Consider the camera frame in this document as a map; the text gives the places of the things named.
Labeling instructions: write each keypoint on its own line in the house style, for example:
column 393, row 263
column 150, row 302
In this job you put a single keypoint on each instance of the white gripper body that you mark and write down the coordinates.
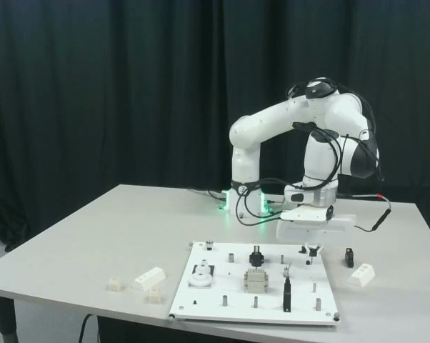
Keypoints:
column 300, row 230

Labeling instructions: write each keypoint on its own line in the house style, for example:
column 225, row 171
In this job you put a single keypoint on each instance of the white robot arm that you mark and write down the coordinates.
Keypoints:
column 258, row 118

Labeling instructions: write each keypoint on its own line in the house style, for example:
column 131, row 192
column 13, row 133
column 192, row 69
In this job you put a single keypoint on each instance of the white short peg holder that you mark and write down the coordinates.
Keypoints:
column 361, row 274

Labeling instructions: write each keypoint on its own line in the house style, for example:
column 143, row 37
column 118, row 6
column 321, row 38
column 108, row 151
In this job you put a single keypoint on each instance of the metal square peg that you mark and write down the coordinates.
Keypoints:
column 318, row 304

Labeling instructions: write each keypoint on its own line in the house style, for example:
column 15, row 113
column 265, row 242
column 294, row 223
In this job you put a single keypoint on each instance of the white long peg holder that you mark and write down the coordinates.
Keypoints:
column 150, row 278

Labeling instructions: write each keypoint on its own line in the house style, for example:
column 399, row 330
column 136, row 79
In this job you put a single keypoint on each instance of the metal USB plug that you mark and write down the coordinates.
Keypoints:
column 286, row 271

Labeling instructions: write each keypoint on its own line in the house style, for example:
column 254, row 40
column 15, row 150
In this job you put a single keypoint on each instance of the black waterproof plug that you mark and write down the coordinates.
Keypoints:
column 256, row 258

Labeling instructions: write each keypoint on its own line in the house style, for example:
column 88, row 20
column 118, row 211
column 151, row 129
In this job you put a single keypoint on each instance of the beige D-SUB plug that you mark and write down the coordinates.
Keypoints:
column 254, row 281

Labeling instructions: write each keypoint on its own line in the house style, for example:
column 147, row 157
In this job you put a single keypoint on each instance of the thin black rod red tag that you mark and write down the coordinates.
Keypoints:
column 383, row 216

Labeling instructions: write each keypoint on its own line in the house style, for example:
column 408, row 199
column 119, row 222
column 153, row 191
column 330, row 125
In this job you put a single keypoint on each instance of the white task board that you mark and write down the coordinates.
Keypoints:
column 236, row 289

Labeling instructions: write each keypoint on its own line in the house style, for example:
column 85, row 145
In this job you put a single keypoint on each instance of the metal BNC plug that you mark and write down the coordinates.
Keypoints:
column 209, row 245

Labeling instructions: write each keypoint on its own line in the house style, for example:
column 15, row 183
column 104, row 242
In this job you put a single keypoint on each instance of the white small gear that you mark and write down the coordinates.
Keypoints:
column 203, row 266

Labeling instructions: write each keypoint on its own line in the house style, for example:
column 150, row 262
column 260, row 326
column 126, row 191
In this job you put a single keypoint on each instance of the white large gear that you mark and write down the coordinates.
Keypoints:
column 200, row 279

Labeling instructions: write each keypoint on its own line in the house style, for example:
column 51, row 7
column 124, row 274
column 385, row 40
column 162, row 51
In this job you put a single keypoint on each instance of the small white plug holder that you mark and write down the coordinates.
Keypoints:
column 155, row 296
column 115, row 284

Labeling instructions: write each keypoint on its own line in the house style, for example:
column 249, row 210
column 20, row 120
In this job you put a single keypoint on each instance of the black curtains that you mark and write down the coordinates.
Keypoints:
column 129, row 89

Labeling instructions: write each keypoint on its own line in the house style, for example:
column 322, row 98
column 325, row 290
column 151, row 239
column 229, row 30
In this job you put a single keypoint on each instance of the black table leg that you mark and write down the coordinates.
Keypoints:
column 0, row 318

